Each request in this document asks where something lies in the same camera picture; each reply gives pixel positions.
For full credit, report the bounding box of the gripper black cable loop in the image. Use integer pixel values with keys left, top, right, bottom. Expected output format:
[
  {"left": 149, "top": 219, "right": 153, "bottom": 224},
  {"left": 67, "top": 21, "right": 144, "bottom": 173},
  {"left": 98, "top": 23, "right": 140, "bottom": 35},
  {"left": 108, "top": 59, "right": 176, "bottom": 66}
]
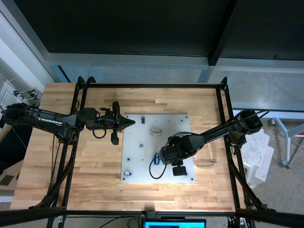
[
  {"left": 92, "top": 123, "right": 107, "bottom": 139},
  {"left": 149, "top": 158, "right": 168, "bottom": 180}
]

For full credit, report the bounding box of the white cable bundle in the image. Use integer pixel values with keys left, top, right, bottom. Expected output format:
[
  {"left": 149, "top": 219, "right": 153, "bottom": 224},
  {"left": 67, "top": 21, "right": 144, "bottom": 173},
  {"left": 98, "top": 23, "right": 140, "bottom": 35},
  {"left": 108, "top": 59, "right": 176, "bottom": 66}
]
[{"left": 12, "top": 88, "right": 41, "bottom": 102}]

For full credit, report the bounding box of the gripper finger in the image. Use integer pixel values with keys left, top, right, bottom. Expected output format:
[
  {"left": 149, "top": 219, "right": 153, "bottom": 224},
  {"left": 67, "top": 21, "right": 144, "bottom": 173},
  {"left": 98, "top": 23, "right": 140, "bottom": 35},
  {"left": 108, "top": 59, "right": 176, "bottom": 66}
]
[
  {"left": 120, "top": 114, "right": 136, "bottom": 123},
  {"left": 120, "top": 122, "right": 136, "bottom": 132}
]

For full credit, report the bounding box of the black metal frame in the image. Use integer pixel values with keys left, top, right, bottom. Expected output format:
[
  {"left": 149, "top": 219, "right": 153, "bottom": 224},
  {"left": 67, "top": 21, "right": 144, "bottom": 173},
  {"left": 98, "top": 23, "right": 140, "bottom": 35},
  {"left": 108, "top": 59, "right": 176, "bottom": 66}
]
[{"left": 0, "top": 76, "right": 304, "bottom": 228}]

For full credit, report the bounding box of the white step stool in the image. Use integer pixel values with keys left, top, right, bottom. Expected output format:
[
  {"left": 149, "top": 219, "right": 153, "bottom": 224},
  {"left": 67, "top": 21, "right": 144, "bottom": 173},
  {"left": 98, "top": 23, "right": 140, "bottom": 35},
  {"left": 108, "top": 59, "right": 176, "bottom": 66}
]
[{"left": 240, "top": 128, "right": 275, "bottom": 190}]

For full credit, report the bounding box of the blue clamp block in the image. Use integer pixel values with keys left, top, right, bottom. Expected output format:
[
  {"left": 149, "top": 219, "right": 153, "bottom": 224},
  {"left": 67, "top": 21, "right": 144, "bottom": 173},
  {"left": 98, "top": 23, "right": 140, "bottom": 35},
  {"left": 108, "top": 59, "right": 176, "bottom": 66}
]
[{"left": 152, "top": 152, "right": 162, "bottom": 166}]

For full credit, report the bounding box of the brown cardboard box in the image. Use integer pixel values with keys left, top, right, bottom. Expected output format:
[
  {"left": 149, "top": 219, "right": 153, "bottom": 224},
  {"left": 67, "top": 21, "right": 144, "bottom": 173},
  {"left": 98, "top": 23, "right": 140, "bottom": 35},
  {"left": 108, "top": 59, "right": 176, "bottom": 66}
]
[{"left": 0, "top": 159, "right": 24, "bottom": 191}]

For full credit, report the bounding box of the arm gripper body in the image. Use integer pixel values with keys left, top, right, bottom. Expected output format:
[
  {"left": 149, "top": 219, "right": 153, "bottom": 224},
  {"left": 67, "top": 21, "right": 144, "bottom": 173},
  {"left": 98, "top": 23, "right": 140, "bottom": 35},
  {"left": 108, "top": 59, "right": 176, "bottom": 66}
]
[
  {"left": 101, "top": 101, "right": 121, "bottom": 146},
  {"left": 159, "top": 136, "right": 188, "bottom": 177}
]

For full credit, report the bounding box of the clear plastic tub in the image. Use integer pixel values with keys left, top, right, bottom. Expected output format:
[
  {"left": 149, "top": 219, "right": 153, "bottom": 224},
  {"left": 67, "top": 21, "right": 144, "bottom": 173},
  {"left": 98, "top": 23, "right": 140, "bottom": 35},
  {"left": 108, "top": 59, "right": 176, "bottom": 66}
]
[{"left": 192, "top": 136, "right": 218, "bottom": 169}]

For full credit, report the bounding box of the grey metal chair frame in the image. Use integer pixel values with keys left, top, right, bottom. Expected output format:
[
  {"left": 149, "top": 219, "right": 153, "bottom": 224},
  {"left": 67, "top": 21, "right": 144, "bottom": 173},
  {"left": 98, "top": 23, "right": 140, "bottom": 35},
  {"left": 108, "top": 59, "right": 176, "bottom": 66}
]
[{"left": 268, "top": 117, "right": 304, "bottom": 170}]

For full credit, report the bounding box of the laptop screen with blue edge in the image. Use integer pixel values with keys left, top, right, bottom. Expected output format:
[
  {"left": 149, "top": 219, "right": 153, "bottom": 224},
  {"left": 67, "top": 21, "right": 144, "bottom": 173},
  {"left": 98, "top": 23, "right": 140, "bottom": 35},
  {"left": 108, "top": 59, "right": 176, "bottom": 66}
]
[{"left": 142, "top": 218, "right": 207, "bottom": 228}]

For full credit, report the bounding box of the white square board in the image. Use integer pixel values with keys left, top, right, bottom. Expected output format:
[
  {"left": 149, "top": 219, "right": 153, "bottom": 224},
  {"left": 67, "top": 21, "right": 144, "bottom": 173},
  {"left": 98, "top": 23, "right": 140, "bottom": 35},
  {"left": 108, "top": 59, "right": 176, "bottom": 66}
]
[{"left": 121, "top": 114, "right": 197, "bottom": 184}]

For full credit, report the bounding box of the arm base black cable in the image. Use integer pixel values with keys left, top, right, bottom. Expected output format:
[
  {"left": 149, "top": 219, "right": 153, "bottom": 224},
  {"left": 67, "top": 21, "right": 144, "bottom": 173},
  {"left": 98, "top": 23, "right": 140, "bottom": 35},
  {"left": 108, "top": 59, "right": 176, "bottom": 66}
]
[{"left": 247, "top": 109, "right": 271, "bottom": 119}]

